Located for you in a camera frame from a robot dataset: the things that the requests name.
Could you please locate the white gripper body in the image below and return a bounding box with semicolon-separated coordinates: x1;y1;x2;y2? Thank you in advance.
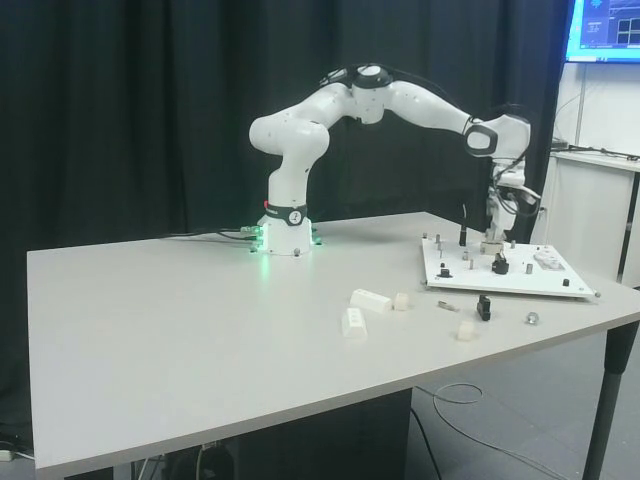
485;192;517;233

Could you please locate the white task board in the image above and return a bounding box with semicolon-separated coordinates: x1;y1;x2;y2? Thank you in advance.
418;234;604;301

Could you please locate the white cabinet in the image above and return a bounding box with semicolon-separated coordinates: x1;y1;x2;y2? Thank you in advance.
529;149;640;289

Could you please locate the white holder with holes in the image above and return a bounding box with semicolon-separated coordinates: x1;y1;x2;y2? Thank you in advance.
341;308;369;343
349;288;393;314

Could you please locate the dark grey table leg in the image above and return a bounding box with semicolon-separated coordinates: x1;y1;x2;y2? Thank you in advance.
582;319;634;480

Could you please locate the blue screen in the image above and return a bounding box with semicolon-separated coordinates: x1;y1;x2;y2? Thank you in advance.
564;0;640;65

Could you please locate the black curtain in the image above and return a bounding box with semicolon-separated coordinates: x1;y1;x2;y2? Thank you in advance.
0;0;567;441

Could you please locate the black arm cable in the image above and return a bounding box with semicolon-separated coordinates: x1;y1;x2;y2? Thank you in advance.
318;65;524;124

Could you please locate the grey floor cable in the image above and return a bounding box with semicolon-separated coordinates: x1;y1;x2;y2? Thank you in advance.
432;382;589;480

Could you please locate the black floor cable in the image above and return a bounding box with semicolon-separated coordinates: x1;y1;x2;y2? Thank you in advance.
409;407;444;480

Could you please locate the black base cable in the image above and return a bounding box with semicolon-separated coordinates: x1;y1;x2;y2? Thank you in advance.
169;226;265;245

